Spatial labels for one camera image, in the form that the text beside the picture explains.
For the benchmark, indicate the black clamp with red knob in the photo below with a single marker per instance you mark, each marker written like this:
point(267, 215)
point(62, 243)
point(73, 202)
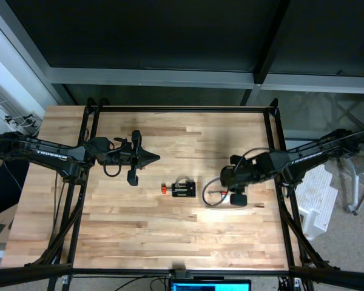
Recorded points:
point(185, 192)

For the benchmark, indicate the laptop with blue screen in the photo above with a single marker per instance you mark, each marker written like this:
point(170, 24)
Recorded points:
point(209, 286)

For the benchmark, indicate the cardboard box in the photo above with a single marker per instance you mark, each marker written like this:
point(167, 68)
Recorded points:
point(3, 224)

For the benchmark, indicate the black metal frame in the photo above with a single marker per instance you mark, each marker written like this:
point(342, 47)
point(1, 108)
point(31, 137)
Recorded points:
point(170, 111)

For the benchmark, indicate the black camera on frame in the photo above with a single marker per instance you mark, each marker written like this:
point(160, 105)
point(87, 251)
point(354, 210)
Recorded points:
point(179, 271)

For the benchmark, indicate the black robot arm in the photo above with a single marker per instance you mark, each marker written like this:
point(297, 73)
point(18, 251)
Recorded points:
point(48, 154)
point(309, 157)

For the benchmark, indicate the white step stool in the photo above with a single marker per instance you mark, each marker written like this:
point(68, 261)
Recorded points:
point(318, 194)

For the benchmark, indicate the grey metal chair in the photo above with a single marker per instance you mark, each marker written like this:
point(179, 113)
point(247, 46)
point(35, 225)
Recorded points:
point(350, 194)

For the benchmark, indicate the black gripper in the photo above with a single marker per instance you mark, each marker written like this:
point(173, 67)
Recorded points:
point(135, 175)
point(239, 175)

